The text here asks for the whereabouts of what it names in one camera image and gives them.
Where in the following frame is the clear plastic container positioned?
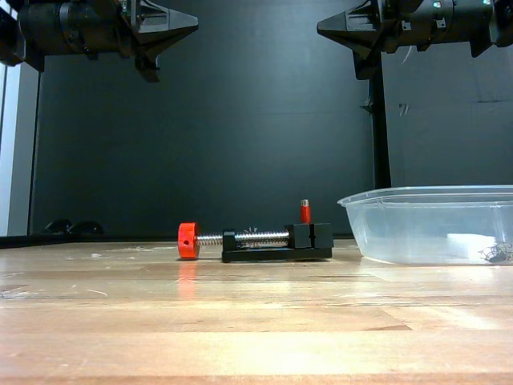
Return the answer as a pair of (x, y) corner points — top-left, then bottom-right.
(337, 184), (513, 266)

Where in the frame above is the black vise with red knob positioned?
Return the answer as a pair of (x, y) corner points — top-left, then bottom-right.
(177, 221), (334, 265)

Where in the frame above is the black rounded knob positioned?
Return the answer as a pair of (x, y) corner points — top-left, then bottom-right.
(43, 218), (74, 236)
(71, 220), (105, 236)

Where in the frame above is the black metal frame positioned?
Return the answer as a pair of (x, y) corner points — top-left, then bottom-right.
(0, 51), (392, 249)

